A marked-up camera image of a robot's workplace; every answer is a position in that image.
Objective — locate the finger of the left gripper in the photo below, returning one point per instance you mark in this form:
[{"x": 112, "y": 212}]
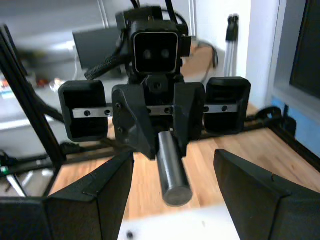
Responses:
[
  {"x": 130, "y": 117},
  {"x": 190, "y": 112}
]

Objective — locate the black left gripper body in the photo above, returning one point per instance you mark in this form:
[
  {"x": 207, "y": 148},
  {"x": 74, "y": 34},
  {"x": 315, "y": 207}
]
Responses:
[{"x": 85, "y": 95}]

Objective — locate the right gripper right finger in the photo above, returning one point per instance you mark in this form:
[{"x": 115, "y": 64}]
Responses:
[{"x": 262, "y": 212}]

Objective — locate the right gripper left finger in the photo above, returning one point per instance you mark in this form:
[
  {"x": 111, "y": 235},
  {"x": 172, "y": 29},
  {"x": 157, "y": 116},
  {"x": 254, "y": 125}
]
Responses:
[{"x": 75, "y": 212}]

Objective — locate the steel cylinder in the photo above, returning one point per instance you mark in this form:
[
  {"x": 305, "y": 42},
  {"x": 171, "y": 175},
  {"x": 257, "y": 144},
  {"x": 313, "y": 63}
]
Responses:
[{"x": 175, "y": 175}]

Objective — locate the grey computer monitor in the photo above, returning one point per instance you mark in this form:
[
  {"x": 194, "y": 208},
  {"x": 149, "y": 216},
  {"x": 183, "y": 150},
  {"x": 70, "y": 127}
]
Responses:
[{"x": 95, "y": 45}]

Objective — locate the wooden desk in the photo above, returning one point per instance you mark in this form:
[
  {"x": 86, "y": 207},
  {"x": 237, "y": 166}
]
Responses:
[{"x": 200, "y": 62}]

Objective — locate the white task board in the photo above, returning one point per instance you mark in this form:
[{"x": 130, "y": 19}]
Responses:
[{"x": 175, "y": 225}]

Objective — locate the silver tripod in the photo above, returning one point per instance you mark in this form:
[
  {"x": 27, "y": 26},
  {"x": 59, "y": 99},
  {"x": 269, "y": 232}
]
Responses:
[{"x": 231, "y": 27}]

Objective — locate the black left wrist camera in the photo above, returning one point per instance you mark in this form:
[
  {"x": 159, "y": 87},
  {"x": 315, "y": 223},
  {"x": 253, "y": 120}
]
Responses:
[{"x": 156, "y": 52}]

